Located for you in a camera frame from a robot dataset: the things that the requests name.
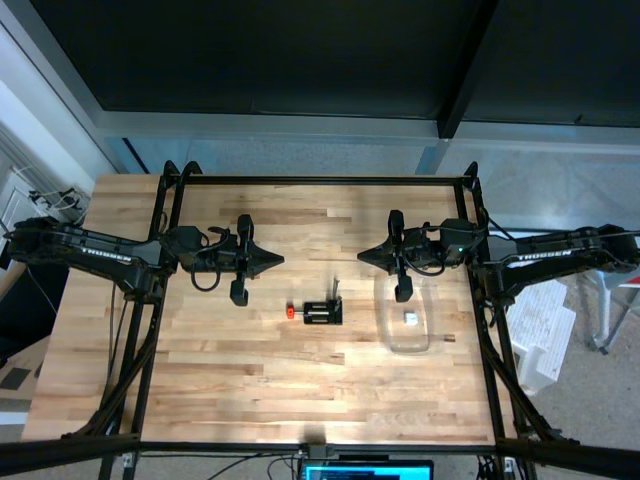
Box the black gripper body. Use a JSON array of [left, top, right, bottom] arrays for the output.
[[192, 214, 256, 307], [388, 210, 444, 303]]

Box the brown cardboard box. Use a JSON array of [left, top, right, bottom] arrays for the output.
[[0, 334, 52, 401]]

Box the clear plastic container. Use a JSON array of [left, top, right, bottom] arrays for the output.
[[373, 277, 435, 357]]

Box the black metal frame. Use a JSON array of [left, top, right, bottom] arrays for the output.
[[0, 159, 640, 480]]

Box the white plastic step stool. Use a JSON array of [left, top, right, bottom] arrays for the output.
[[504, 277, 574, 397]]

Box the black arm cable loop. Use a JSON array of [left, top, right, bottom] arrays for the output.
[[191, 269, 222, 293], [403, 258, 447, 277]]

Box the grey metal chair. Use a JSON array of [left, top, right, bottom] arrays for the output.
[[574, 269, 640, 357]]

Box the black vise with red knob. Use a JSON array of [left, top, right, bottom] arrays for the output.
[[285, 298, 345, 327]]

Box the laptop screen with blue edge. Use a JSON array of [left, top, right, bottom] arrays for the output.
[[299, 459, 435, 480]]

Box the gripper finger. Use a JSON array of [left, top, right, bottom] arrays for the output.
[[251, 258, 285, 278], [356, 236, 396, 258], [250, 240, 285, 261], [356, 256, 397, 276]]

